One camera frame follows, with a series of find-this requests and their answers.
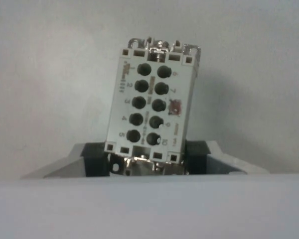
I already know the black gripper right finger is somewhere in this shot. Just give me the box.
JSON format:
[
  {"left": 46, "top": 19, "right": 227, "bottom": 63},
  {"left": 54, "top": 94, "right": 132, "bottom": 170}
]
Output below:
[{"left": 183, "top": 139, "right": 272, "bottom": 175}]

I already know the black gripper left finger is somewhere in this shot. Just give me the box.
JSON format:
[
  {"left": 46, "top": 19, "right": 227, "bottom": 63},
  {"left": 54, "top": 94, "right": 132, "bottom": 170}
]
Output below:
[{"left": 20, "top": 142, "right": 113, "bottom": 179}]

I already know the white waterproof plug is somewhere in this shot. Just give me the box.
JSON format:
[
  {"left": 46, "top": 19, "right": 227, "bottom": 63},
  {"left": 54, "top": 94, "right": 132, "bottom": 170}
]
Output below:
[{"left": 104, "top": 37, "right": 203, "bottom": 177}]

